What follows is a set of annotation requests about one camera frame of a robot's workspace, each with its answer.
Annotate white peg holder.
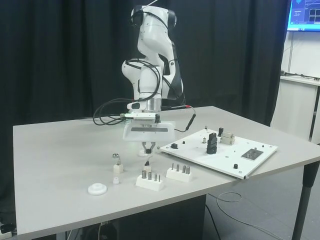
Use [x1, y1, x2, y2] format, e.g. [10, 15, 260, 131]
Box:
[135, 173, 166, 192]
[165, 167, 194, 183]

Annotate white task board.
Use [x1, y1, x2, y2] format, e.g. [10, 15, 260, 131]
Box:
[158, 125, 279, 181]

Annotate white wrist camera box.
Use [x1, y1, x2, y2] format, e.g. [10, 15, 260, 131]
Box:
[126, 100, 141, 111]

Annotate black curtains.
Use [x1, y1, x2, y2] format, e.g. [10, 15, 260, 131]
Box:
[0, 0, 293, 218]

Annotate metal bolt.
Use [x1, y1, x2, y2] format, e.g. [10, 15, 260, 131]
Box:
[111, 152, 123, 165]

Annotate blue screen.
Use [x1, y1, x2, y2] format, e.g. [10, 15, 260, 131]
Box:
[286, 0, 320, 32]

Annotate grey floor cable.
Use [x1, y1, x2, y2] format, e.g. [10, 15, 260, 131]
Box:
[215, 191, 320, 240]

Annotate black table leg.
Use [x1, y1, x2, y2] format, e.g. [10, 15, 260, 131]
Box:
[291, 161, 315, 240]

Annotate white D-SUB connector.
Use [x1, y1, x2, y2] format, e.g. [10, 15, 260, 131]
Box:
[220, 133, 236, 146]

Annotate black stepped plug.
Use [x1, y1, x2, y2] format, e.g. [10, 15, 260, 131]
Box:
[206, 133, 218, 154]

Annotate white large gear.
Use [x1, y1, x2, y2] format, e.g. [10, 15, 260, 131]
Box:
[87, 183, 108, 195]

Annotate metal plate with pegs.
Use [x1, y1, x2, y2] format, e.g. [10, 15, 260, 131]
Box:
[240, 147, 265, 161]

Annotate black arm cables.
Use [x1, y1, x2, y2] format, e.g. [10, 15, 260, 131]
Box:
[92, 98, 132, 126]

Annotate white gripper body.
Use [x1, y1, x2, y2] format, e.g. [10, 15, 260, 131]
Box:
[122, 121, 176, 144]

